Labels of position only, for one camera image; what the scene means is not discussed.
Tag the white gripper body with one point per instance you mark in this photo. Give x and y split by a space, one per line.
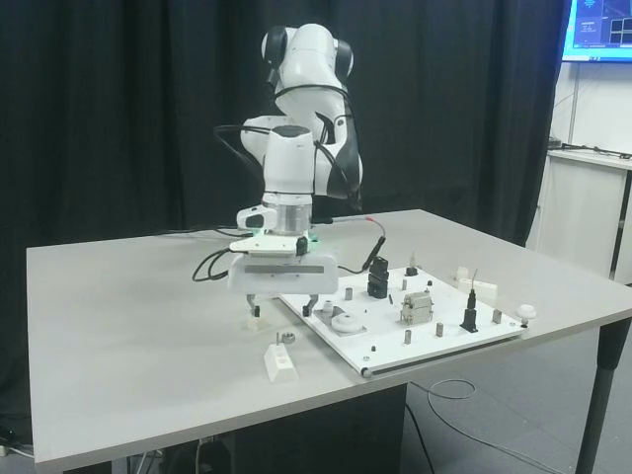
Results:
281 279

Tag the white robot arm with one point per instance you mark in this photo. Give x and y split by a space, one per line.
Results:
289 168

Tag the white peg holder with holes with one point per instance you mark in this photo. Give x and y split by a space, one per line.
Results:
281 368

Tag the white small gear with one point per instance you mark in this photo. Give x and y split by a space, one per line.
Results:
329 309

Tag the metal bolt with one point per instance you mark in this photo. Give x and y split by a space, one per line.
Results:
289 339

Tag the white large gear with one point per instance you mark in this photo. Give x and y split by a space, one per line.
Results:
347 326

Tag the black D-SUB plug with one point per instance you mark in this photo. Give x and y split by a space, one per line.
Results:
377 284

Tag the white task board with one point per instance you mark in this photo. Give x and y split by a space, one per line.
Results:
385 345

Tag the small white block holder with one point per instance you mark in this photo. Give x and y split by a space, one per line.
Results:
461 274

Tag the white long holder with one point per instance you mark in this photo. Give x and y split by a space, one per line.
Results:
481 290

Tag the white medium gear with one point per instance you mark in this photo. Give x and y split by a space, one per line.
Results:
527 312

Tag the black curtain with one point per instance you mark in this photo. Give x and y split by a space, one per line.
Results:
123 99

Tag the white cabinet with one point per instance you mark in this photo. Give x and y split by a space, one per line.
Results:
582 212

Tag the dark grey table leg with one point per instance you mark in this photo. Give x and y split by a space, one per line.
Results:
605 385

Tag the blue screen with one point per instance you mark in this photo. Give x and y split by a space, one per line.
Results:
597 29

